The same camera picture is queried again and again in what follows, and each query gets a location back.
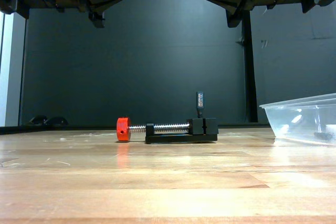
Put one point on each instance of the black clamp vise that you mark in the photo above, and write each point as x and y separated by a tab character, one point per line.
204	129

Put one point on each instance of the black labelled USB-C socket stick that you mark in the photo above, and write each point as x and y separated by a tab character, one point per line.
200	100

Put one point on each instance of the orange clamp knob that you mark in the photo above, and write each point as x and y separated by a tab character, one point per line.
123	129

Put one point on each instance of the silver threaded clamp screw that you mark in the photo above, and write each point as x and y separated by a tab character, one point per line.
168	127

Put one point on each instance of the clear plastic container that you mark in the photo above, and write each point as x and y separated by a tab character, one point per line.
278	119

